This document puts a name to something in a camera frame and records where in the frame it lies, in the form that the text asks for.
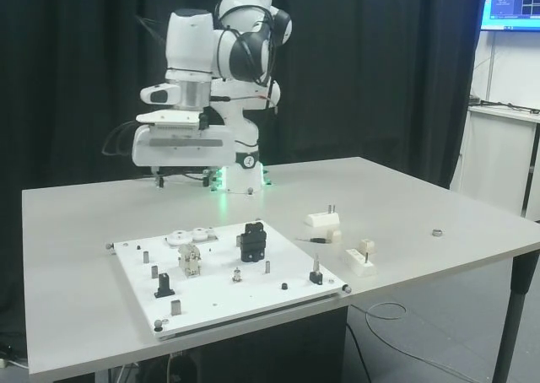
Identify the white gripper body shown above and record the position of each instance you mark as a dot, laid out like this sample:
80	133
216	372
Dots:
183	147

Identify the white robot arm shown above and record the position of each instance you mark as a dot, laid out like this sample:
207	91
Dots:
190	41

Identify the medium metal square peg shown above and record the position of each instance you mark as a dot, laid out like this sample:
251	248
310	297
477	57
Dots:
154	271

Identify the thick metal round peg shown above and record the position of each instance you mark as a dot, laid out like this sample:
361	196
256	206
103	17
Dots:
267	268

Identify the white long peg holder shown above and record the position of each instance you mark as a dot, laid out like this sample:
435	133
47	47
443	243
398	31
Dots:
322	219

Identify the large metal square peg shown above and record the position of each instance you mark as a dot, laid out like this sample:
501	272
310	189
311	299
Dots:
175	307

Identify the white sloped peg holder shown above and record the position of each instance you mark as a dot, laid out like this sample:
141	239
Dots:
360	265

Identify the white medium gear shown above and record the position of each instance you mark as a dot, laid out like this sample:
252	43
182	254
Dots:
200	234

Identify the white large gear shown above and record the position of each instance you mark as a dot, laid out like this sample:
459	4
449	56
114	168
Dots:
177	238

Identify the black D-SUB plug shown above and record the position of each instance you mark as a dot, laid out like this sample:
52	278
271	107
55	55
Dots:
252	244

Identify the metal BNC plug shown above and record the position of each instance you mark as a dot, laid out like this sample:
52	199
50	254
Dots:
236	275

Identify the black USB plug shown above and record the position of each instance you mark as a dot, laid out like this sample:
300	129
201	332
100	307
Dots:
314	240

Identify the white task board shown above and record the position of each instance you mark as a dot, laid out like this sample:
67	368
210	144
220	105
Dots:
219	307

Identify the metal bolt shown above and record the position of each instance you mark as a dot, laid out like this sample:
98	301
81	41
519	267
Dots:
316	265

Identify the small white block holder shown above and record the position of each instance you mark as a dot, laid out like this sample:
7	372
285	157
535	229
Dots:
334	236

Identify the small white grooved block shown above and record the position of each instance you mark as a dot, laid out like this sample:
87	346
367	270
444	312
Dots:
367	246

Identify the black under-table panel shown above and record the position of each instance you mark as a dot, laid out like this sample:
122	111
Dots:
253	349

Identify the black curtain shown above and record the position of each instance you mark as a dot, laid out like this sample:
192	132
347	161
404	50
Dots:
379	83

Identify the metal nut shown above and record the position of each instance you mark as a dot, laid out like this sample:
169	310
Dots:
436	232

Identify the white power strip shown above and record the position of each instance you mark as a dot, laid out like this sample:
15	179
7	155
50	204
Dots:
4	363

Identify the dark table leg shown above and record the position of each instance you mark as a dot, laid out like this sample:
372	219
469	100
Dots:
512	315

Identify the blue screen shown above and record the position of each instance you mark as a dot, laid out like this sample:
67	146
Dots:
510	3

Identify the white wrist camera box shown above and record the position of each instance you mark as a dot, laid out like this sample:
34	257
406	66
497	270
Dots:
160	95

